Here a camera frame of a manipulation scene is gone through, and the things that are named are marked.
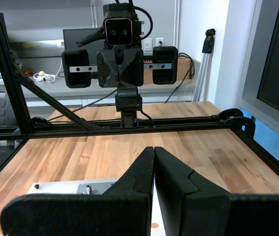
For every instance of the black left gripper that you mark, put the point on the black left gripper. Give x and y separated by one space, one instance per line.
76 78

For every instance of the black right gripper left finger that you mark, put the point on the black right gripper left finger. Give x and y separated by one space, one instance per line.
80 216

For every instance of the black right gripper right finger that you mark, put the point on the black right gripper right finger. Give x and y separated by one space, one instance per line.
228 216

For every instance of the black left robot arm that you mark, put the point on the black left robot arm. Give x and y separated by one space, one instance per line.
128 103

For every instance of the thick steel bar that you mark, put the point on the thick steel bar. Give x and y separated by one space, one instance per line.
89 190

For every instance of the aluminium bar holder plate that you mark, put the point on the aluminium bar holder plate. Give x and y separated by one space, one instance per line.
100 188

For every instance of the white taskboard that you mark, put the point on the white taskboard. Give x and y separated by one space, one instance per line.
56 188

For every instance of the grey room desk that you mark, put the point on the grey room desk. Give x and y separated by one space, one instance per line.
154 89

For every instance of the black ribbed set screw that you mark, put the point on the black ribbed set screw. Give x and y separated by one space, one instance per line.
37 186

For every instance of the dark computer monitor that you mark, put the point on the dark computer monitor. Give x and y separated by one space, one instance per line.
69 46

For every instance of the brown wooden box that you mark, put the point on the brown wooden box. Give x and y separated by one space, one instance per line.
185 71

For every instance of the grey folded tripod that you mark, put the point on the grey folded tripod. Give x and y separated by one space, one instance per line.
203 71

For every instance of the small orange object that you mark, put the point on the small orange object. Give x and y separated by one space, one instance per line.
27 73

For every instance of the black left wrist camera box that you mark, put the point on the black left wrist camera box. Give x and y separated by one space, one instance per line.
118 25

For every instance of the white wall outlet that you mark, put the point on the white wall outlet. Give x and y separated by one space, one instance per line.
159 41

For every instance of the black frame corner bracket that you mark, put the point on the black frame corner bracket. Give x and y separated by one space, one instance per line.
245 125
39 121
230 113

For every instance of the black aluminium table frame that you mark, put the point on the black aluminium table frame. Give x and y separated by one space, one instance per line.
11 73

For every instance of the large dark screen grey frame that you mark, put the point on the large dark screen grey frame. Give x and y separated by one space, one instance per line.
277 61

